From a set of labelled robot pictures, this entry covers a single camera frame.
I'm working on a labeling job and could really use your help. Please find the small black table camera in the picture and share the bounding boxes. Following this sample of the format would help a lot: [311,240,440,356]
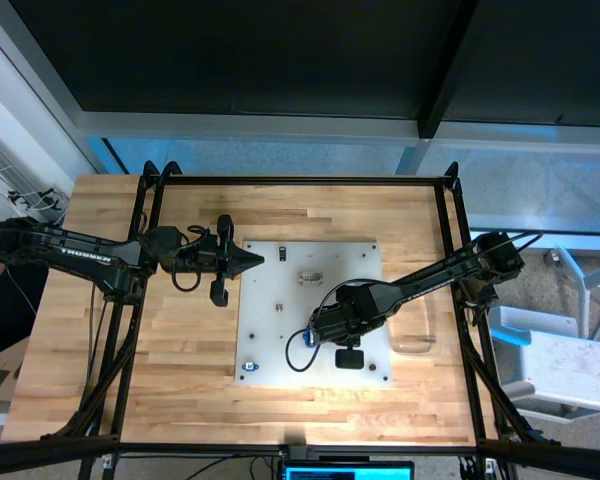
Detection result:
[283,432,309,457]

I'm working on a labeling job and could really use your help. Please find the black aluminium frame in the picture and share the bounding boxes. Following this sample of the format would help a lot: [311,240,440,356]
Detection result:
[0,159,600,480]

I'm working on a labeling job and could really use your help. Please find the black wall column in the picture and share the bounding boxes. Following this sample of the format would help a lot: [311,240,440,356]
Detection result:
[417,0,481,140]

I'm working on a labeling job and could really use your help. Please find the white step stool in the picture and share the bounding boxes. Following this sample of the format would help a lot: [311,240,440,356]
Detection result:
[489,304,600,426]

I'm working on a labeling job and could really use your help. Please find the white taskboard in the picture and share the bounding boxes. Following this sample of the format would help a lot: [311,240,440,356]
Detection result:
[234,240,394,389]

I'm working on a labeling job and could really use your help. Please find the white power strip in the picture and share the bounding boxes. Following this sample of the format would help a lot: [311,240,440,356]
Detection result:
[4,187,67,216]

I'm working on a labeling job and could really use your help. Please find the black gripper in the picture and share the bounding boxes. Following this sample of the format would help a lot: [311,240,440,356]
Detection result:
[331,299,371,371]
[172,214,265,308]

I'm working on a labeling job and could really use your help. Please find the clear plastic tub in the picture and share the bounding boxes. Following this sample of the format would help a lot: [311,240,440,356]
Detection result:
[387,287,439,357]

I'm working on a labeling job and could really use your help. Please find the cardboard box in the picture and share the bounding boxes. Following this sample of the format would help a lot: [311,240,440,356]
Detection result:
[0,335,32,401]

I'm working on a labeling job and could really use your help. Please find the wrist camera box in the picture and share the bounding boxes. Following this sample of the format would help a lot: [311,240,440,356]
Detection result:
[309,305,333,346]

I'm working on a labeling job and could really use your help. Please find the black elbow cable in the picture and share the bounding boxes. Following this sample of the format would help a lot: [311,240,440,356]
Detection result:
[499,230,545,251]

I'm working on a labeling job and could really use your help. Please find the grey metal stand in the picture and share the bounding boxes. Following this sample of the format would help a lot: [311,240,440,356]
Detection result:
[544,247,600,346]

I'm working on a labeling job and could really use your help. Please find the laptop screen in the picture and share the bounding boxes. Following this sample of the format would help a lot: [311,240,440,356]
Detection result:
[278,460,415,480]

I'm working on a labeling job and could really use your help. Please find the black looping arm cable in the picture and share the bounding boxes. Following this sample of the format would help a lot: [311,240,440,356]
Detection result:
[185,223,211,249]
[286,324,322,374]
[171,259,203,293]
[310,280,364,324]

